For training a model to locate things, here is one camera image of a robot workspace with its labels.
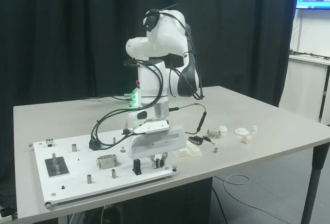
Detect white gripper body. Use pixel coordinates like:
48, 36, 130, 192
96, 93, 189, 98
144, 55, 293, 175
128, 125, 187, 159

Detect black D-SUB plug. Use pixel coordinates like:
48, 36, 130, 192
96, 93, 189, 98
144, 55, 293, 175
188, 135, 203, 146

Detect beige waterproof plug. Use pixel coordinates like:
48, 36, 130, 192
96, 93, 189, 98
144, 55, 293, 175
207, 128, 222, 139

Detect white task board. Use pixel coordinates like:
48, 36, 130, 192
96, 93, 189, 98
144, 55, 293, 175
27, 127, 178, 209

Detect black curtain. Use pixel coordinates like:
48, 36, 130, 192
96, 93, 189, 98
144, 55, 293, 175
0, 0, 302, 209

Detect black table leg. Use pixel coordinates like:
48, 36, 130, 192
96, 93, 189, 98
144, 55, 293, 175
301, 141, 328, 224

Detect white cabinet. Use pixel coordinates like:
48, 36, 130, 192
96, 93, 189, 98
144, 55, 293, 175
279, 53, 330, 126

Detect thin black rod on wire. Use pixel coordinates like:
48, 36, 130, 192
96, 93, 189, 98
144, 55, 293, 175
169, 102, 208, 135

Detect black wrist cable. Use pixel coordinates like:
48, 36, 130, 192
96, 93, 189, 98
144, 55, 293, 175
89, 58, 169, 153

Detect black base cables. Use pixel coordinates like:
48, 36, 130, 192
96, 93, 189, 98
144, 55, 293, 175
85, 93, 135, 106

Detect grey floor cable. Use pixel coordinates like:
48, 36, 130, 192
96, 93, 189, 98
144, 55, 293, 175
222, 174, 305, 220

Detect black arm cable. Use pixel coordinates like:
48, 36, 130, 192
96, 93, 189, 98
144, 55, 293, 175
143, 0, 216, 100

